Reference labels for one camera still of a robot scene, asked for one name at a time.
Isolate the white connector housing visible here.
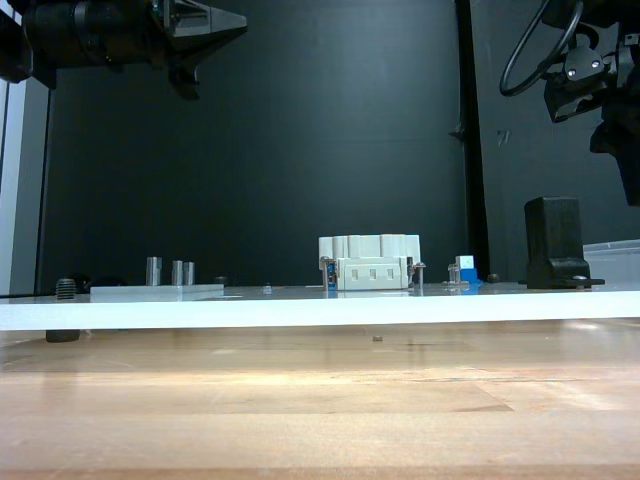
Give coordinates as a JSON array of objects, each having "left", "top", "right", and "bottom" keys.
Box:
[{"left": 318, "top": 233, "right": 421, "bottom": 292}]

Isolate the white task board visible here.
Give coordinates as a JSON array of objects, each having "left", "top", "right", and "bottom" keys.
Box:
[{"left": 0, "top": 283, "right": 640, "bottom": 333}]

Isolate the silver connector screw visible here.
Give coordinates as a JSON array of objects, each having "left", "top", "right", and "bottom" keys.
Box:
[{"left": 407, "top": 258, "right": 428, "bottom": 292}]

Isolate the clear plastic tub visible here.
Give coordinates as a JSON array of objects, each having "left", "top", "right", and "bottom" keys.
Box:
[{"left": 582, "top": 239, "right": 640, "bottom": 282}]

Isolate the looped black wrist cable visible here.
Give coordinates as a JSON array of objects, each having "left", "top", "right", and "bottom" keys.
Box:
[{"left": 499, "top": 0, "right": 585, "bottom": 97}]

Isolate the grey metal plate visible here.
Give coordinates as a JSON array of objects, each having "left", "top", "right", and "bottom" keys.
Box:
[{"left": 89, "top": 283, "right": 225, "bottom": 304}]

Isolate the black plastic holder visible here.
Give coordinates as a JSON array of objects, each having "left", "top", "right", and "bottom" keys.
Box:
[{"left": 518, "top": 196, "right": 608, "bottom": 290}]

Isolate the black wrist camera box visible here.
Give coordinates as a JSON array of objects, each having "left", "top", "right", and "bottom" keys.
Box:
[{"left": 542, "top": 45, "right": 610, "bottom": 125}]

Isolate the black vertical post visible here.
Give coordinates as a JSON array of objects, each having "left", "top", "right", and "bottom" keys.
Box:
[{"left": 449, "top": 0, "right": 490, "bottom": 284}]

